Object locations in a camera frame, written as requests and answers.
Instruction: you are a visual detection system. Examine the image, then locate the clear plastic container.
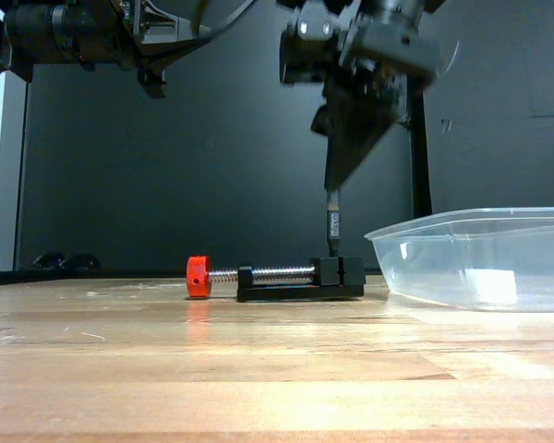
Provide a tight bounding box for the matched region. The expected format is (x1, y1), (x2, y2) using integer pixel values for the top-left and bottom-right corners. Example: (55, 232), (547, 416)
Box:
(363, 206), (554, 315)

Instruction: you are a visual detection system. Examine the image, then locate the small black vise orange knob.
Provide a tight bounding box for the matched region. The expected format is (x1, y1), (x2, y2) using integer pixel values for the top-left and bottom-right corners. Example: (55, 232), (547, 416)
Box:
(186, 255), (367, 305)

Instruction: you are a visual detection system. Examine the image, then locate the black vertical post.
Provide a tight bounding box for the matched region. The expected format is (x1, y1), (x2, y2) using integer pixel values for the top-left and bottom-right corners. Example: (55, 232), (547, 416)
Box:
(408, 78), (434, 219)

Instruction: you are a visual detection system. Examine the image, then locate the black aluminium frame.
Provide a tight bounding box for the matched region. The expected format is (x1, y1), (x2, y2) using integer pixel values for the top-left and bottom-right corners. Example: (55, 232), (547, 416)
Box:
(0, 251), (389, 285)

